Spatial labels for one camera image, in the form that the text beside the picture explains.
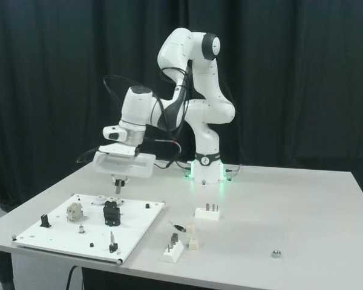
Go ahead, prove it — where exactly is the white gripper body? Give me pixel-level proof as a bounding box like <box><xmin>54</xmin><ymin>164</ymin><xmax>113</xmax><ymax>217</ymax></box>
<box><xmin>92</xmin><ymin>150</ymin><xmax>156</xmax><ymax>178</ymax></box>

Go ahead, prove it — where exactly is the white square peg holder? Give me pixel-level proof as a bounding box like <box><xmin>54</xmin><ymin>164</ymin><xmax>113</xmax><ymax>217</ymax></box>
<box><xmin>160</xmin><ymin>238</ymin><xmax>185</xmax><ymax>262</ymax></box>

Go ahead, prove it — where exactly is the white round peg holder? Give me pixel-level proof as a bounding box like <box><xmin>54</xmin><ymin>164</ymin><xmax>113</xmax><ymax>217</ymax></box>
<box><xmin>194</xmin><ymin>207</ymin><xmax>222</xmax><ymax>222</ymax></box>

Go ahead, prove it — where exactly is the flat white mounting plate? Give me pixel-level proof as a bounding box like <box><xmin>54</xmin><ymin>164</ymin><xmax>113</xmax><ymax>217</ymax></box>
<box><xmin>97</xmin><ymin>144</ymin><xmax>140</xmax><ymax>156</ymax></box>

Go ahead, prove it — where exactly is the black D-SUB plug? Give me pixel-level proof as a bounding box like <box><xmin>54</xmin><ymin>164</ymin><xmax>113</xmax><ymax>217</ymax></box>
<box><xmin>102</xmin><ymin>201</ymin><xmax>117</xmax><ymax>226</ymax></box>

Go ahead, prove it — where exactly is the white task board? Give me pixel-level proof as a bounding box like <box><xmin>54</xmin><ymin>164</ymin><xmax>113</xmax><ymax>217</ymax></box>
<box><xmin>11</xmin><ymin>192</ymin><xmax>167</xmax><ymax>266</ymax></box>

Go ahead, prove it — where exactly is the black curtain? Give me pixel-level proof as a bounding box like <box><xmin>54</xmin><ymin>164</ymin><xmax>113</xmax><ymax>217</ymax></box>
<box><xmin>0</xmin><ymin>0</ymin><xmax>363</xmax><ymax>212</ymax></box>

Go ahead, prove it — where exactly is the dark table leg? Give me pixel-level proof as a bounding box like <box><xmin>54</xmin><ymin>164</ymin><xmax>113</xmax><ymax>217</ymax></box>
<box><xmin>0</xmin><ymin>248</ymin><xmax>13</xmax><ymax>290</ymax></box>

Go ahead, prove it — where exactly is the silver wrist ring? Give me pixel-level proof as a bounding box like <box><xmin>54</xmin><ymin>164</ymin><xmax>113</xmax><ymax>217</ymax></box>
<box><xmin>125</xmin><ymin>128</ymin><xmax>146</xmax><ymax>148</ymax></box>

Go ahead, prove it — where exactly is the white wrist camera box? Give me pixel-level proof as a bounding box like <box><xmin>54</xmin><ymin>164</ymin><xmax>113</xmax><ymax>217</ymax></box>
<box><xmin>102</xmin><ymin>124</ymin><xmax>129</xmax><ymax>141</ymax></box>

